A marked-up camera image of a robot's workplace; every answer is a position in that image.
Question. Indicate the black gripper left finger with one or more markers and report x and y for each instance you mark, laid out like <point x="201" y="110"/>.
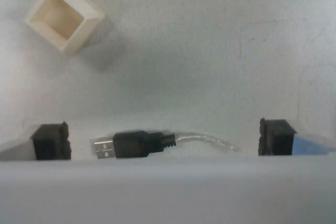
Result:
<point x="50" y="142"/>

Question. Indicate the black USB plug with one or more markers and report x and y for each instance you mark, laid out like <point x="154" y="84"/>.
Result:
<point x="134" y="144"/>

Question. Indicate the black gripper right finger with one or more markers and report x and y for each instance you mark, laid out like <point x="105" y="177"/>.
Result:
<point x="278" y="140"/>

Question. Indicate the white square holder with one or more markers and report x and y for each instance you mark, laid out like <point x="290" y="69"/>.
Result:
<point x="64" y="15"/>

